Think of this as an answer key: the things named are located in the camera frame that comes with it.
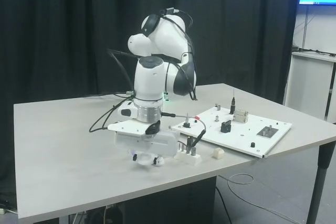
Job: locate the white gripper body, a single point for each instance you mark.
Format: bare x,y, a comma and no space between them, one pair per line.
157,144

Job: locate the white large gear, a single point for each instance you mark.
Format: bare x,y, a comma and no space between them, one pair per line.
144,161

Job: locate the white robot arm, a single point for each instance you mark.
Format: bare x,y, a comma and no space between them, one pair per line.
148,85

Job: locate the thin metal peg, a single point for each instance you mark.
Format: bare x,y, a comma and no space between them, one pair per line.
179,147
183,148

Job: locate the white peg holder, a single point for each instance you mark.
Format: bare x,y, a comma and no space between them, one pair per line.
187,159

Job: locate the black D-SUB plug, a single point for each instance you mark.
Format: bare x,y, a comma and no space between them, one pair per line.
189,142

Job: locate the thick metal peg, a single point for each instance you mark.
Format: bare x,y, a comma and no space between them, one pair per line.
193,152

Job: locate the cream cube-shaped plug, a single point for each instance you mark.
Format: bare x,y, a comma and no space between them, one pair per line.
218,153

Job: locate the white task board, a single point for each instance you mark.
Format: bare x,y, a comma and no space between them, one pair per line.
236,137

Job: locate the white power strip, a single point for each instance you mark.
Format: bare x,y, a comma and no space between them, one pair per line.
2,211

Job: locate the black curtain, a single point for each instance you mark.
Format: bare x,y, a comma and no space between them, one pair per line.
65,24

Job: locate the white cabinet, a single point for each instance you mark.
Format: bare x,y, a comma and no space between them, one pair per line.
309,90

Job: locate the black table leg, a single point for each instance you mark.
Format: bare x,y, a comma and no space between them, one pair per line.
319,182

